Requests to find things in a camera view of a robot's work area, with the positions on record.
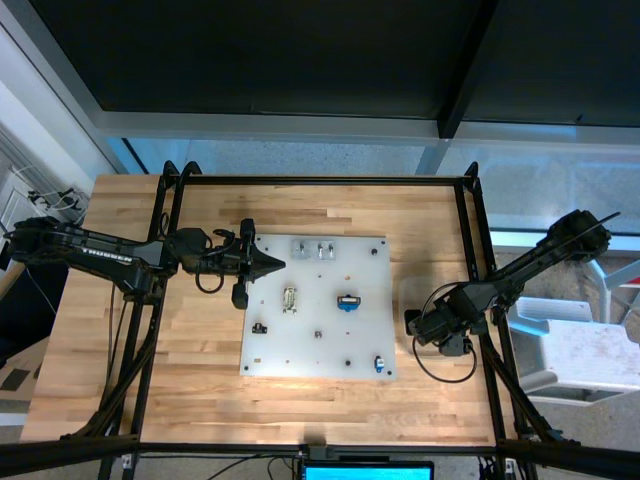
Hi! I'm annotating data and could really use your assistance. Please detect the white cables with plugs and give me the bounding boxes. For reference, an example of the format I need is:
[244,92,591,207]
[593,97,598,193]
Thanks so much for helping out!
[9,167,86,214]

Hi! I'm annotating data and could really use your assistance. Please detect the grey tubular chair frame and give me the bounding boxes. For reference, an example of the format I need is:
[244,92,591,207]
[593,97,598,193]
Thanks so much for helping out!
[582,257,640,324]

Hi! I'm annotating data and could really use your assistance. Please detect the black metal frame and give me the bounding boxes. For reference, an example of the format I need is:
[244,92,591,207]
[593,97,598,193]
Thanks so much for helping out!
[0,159,640,480]

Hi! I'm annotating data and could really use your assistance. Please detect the cardboard box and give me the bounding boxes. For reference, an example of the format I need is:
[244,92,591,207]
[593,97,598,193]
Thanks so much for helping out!
[0,337,51,401]

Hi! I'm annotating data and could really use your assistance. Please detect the clear plastic tub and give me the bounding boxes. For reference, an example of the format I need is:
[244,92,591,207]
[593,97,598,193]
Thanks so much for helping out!
[398,276,459,359]

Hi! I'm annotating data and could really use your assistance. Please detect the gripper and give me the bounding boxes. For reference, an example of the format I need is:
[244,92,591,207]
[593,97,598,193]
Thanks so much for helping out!
[219,217,288,311]
[404,309,489,351]

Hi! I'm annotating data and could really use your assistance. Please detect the white board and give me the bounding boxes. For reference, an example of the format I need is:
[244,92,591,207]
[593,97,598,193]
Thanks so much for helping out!
[238,232,399,380]

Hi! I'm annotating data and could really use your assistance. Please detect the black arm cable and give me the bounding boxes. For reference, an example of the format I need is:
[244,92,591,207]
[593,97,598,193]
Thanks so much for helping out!
[412,337,477,384]
[194,269,225,295]

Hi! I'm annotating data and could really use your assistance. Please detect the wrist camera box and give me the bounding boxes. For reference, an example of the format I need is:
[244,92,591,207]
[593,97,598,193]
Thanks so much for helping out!
[439,335,474,358]

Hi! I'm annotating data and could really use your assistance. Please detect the blue lit screen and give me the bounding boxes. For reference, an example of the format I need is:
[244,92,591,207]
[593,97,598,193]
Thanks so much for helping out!
[299,460,435,480]

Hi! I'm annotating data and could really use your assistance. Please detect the aluminium block with studs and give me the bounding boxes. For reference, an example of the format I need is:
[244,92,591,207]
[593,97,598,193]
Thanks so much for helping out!
[291,238,337,262]

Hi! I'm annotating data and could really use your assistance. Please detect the white step stool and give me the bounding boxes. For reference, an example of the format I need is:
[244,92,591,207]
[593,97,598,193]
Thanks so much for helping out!
[507,295,640,407]

